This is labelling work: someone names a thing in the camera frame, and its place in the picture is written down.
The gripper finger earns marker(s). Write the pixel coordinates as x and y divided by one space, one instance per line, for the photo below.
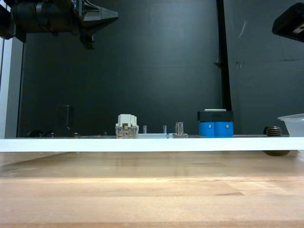
104 15
91 28

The beige multi-pin connector housing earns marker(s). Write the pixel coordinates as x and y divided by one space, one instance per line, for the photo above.
126 121

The white taskboard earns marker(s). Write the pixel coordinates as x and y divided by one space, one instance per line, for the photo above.
152 145

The small metal connector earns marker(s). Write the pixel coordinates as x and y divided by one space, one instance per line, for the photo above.
179 128

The small black clamp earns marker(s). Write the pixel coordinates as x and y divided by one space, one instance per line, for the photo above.
63 118

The clear plastic tub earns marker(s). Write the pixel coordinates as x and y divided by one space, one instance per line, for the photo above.
297 126

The black threaded screw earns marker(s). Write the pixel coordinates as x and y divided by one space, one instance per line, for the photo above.
272 131

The clear acrylic block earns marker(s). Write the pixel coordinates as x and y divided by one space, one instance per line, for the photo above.
152 136

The black rubber board foot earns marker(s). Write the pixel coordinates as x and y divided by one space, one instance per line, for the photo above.
276 153

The black wall post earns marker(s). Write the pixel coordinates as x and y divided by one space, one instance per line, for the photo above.
223 59

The blue and black socket mount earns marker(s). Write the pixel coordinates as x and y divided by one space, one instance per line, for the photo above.
213 129

